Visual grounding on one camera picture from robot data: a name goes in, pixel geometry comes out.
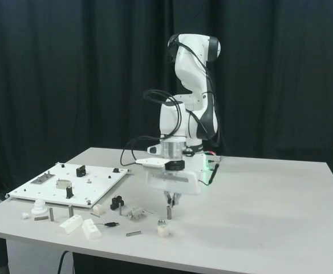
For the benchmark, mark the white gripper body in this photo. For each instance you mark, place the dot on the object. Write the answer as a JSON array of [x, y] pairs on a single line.
[[178, 182]]

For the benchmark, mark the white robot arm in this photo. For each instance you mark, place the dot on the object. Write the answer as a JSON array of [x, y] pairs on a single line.
[[190, 68]]

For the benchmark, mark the metal bolt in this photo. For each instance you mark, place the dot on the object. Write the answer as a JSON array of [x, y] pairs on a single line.
[[162, 222]]

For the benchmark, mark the flat white mounting plate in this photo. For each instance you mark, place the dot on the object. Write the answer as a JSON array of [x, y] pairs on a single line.
[[152, 162]]

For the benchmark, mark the small white cube holder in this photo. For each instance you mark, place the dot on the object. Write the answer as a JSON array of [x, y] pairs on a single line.
[[98, 209], [162, 231]]

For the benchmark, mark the grey waterproof plug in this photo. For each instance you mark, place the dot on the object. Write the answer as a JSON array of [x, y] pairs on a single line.
[[134, 214]]

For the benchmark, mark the black D-SUB plug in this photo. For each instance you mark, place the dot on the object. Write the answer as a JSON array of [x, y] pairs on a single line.
[[117, 202]]

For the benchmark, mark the black USB plug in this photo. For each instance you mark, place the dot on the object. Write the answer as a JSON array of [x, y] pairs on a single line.
[[111, 224]]

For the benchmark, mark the white holder with holes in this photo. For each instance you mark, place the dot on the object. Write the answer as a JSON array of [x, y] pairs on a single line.
[[92, 228], [71, 225]]

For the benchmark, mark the metal square peg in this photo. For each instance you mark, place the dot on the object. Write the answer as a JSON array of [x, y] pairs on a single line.
[[70, 212]]

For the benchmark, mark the white task board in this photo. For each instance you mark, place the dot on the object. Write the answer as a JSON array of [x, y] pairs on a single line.
[[69, 182]]

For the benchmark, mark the white large gear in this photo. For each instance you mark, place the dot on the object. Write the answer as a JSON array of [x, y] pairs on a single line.
[[39, 211]]

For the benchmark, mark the white small gear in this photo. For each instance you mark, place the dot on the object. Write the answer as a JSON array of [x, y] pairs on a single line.
[[25, 215]]

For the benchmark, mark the black curtain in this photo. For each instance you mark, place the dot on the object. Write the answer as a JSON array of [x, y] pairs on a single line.
[[69, 71]]

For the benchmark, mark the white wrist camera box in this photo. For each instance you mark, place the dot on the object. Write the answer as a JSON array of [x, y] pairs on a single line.
[[153, 149]]

